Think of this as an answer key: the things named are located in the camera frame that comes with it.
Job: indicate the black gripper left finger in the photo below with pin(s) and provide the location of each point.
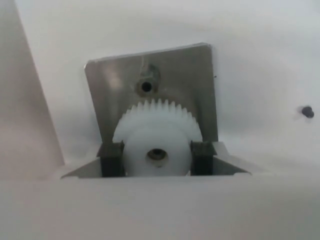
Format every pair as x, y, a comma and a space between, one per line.
112, 162

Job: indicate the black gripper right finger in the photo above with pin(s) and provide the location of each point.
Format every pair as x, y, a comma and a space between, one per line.
201, 160

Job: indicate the white medium gear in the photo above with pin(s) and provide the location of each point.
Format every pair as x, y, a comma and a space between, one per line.
155, 130

